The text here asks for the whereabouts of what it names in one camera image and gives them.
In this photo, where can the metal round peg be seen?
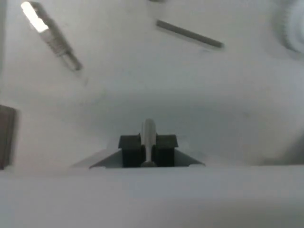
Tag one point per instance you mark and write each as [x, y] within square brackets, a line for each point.
[148, 135]

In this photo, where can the white task board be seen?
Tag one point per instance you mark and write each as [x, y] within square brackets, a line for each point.
[166, 83]

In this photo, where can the white large gear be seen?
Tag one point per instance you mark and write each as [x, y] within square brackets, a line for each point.
[293, 26]

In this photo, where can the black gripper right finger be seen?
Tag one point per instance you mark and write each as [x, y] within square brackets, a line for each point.
[165, 152]

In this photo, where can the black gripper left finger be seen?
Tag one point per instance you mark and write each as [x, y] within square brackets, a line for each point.
[129, 152]

